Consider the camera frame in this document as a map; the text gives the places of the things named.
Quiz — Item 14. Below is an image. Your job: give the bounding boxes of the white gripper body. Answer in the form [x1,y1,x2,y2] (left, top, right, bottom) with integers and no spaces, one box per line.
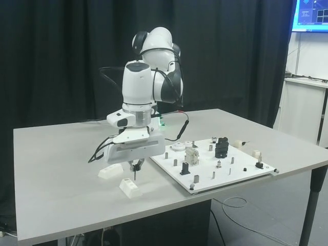
[106,132,165,166]

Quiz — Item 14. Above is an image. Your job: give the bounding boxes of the white peg holder block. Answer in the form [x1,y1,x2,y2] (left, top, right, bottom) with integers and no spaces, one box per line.
[98,163,122,180]
[119,177,143,198]

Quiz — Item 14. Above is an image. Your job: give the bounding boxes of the flat white mounting plate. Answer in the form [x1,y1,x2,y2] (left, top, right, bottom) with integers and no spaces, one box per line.
[112,127,151,145]

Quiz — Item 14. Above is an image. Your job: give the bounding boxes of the white box with dark window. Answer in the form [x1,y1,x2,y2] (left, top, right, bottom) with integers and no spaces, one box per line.
[107,111,135,128]

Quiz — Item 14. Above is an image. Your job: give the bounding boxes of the thin black rod with red tag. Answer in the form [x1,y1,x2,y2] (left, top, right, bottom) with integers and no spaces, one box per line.
[176,109,192,141]

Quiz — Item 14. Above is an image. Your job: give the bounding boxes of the beige multi-pin connector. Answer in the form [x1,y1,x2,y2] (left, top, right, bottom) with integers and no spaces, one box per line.
[184,149,199,163]

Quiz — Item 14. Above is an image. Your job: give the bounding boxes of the white task board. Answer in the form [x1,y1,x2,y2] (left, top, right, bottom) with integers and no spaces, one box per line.
[149,137,280,196]

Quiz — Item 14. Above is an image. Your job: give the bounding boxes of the black D-SUB plug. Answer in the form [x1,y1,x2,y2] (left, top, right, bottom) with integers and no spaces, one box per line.
[214,137,229,158]

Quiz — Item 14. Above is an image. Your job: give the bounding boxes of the black curtain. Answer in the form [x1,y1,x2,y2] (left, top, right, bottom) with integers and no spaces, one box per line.
[0,0,295,226]

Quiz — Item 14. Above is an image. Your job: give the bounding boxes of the black table leg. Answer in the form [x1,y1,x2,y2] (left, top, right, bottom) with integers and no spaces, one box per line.
[309,165,324,246]

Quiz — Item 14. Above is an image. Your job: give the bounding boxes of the blue screen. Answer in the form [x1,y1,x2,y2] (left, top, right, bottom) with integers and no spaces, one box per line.
[292,0,328,33]

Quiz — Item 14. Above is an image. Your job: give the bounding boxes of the silver wrist ring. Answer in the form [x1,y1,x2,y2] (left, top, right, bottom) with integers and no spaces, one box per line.
[133,109,152,128]

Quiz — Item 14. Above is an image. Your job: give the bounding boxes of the black wrist camera cables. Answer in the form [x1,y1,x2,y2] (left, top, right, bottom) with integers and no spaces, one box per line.
[88,135,121,163]

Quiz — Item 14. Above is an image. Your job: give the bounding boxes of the grey floor cable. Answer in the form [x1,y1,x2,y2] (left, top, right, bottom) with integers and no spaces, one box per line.
[221,196,328,246]

